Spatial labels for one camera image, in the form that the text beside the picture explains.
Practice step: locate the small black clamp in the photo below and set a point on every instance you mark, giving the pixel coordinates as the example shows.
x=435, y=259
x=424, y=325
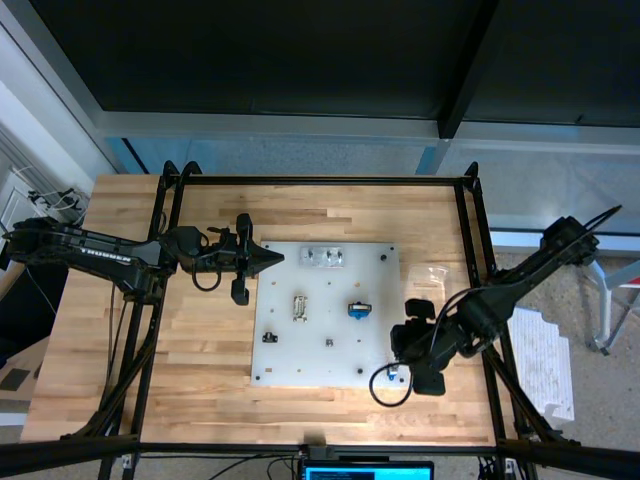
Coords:
x=270, y=337

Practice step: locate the clear plastic tub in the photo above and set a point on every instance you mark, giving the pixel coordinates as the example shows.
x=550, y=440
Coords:
x=430, y=280

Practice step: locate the white taskboard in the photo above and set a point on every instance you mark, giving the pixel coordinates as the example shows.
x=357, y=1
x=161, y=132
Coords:
x=330, y=300

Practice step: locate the blue connector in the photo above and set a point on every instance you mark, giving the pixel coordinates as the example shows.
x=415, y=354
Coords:
x=359, y=311

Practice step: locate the beige rectangular connector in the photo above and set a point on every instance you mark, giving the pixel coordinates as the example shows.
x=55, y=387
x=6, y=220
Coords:
x=299, y=308

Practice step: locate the black aluminium frame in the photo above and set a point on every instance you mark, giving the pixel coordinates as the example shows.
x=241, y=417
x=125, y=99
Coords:
x=320, y=180

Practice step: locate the cardboard box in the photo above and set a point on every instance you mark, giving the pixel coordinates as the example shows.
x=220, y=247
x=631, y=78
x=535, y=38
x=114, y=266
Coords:
x=22, y=357

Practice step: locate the laptop screen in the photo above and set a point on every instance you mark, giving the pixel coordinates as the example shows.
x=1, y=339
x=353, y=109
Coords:
x=365, y=472

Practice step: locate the aluminium block with screws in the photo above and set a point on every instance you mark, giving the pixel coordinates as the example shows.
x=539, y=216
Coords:
x=322, y=256

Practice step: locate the small black table-edge camera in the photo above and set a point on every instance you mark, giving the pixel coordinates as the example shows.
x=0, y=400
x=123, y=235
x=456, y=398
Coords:
x=317, y=451

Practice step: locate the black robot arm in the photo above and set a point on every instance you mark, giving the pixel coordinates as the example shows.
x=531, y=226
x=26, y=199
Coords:
x=100, y=252
x=525, y=277

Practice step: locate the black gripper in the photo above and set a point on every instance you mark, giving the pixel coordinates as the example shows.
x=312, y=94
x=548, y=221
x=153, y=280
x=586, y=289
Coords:
x=429, y=350
x=245, y=250

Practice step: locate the white foam block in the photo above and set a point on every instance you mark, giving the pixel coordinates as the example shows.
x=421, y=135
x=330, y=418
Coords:
x=542, y=365

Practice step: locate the grey metal stand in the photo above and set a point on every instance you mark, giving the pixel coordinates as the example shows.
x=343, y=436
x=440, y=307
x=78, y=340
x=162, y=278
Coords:
x=603, y=325

